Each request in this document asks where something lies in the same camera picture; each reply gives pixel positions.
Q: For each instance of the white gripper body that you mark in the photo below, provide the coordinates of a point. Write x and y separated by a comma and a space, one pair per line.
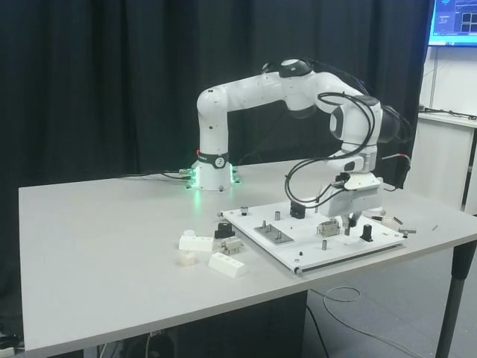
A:
343, 203

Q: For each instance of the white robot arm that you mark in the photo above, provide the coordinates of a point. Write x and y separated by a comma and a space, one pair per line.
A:
257, 87

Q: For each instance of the white peg holder block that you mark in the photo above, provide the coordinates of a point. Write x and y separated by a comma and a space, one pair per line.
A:
227, 265
195, 243

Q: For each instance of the small black plug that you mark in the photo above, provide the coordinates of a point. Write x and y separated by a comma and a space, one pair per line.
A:
376, 216

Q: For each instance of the white medium gear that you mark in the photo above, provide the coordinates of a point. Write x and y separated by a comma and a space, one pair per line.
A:
388, 220

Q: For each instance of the white task board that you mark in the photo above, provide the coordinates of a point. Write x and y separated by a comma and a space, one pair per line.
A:
305, 246

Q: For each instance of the metal bolt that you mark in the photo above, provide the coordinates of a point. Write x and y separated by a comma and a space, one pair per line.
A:
407, 231

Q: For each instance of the white cabinet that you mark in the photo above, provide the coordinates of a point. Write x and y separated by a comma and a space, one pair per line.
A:
445, 160

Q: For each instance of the grey D-SUB plug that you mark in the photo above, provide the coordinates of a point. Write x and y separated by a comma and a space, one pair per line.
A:
229, 246

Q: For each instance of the grey table leg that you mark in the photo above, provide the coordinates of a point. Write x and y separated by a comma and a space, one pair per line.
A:
455, 298

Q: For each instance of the white small gear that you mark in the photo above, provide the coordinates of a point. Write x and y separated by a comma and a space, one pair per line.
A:
189, 233

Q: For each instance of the small white holder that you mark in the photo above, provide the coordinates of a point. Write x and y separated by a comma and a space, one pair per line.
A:
185, 258

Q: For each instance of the blue screen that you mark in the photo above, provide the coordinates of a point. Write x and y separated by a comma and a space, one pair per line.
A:
453, 22

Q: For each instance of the black curtains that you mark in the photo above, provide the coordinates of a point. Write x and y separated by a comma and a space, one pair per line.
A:
130, 74

